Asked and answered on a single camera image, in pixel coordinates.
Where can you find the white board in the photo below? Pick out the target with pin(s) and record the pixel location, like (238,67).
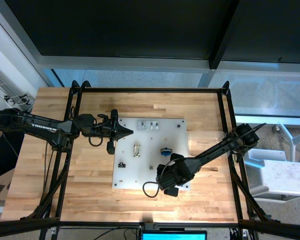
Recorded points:
(135,172)

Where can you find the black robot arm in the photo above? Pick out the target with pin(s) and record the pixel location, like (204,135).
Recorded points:
(215,150)
(43,127)

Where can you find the black table-level camera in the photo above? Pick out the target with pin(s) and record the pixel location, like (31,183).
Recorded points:
(148,225)

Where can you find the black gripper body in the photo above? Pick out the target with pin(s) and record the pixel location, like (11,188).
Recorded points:
(170,180)
(114,130)

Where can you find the clear metal bar block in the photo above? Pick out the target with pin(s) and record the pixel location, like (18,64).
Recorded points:
(146,128)

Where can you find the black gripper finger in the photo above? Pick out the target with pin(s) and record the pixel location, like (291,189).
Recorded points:
(123,128)
(123,135)

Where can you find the silver corner bracket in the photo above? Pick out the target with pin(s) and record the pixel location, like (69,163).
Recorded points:
(245,232)
(53,230)

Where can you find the blue and black connector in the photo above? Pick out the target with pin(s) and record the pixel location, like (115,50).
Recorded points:
(165,151)

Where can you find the brown cardboard box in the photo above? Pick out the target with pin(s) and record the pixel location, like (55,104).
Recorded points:
(1,185)

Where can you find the white metal chair frame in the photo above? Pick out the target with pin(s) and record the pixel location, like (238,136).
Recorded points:
(288,136)

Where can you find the grey connector housing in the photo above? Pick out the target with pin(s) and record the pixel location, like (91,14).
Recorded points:
(137,151)

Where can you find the white step stool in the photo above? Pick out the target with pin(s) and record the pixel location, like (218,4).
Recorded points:
(282,175)

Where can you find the small black clamp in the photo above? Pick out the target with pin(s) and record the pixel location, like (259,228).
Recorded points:
(121,165)

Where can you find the black metal frame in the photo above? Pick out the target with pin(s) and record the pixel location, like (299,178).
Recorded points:
(190,223)

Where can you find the blue laptop screen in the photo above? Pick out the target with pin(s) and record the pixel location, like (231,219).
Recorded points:
(172,236)

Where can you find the clear plastic tub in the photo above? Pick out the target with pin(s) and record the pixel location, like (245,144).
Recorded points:
(202,141)

